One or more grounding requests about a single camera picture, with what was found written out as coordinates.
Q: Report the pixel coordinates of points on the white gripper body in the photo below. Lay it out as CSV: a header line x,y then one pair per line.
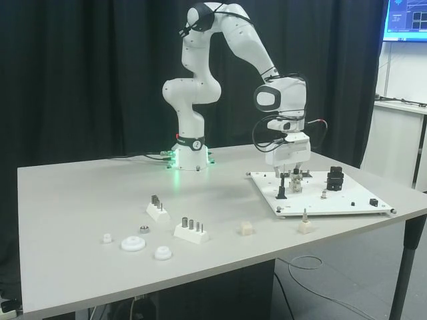
x,y
293,153

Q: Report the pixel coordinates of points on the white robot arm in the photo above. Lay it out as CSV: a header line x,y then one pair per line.
x,y
200,90

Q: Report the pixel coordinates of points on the black USB plug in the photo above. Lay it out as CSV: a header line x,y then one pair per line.
x,y
282,183

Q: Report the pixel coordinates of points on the black D-SUB plug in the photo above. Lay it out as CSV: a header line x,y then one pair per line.
x,y
334,180

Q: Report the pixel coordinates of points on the grey Ethernet plug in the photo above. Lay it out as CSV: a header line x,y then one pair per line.
x,y
304,216

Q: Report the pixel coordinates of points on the white task board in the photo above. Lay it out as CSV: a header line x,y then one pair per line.
x,y
333,206

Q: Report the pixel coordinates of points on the small white plug holder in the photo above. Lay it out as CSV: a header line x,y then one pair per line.
x,y
305,228

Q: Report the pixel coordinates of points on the white cube holder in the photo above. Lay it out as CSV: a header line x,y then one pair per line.
x,y
245,229

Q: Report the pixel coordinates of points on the small metal round peg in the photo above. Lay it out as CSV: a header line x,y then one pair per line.
x,y
197,227

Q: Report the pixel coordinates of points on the medium metal round peg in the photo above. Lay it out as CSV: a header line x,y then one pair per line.
x,y
192,224

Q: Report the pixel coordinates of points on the white cabinet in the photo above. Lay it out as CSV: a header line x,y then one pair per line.
x,y
397,146

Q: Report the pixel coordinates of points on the large metal round peg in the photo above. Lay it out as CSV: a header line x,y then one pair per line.
x,y
185,223

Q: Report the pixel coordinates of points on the white round peg holder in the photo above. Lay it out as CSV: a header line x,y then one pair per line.
x,y
191,238

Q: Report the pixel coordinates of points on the large metal square peg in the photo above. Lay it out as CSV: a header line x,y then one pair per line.
x,y
155,201

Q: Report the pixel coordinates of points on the white square peg holder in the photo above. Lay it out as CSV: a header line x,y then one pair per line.
x,y
158,214

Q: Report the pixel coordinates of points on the white medium gear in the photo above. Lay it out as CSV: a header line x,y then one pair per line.
x,y
163,253

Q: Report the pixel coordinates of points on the round metal nut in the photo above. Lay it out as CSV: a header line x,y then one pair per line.
x,y
144,229

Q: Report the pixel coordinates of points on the black table leg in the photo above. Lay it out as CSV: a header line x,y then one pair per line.
x,y
409,266

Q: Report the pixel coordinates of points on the white large gear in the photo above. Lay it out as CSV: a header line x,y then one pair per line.
x,y
133,244

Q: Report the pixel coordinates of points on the blue screen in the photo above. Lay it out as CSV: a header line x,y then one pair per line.
x,y
407,20

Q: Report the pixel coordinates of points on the white small gear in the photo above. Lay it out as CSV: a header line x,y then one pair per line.
x,y
106,238

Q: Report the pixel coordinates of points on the black curtain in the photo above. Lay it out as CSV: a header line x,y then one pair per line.
x,y
83,83

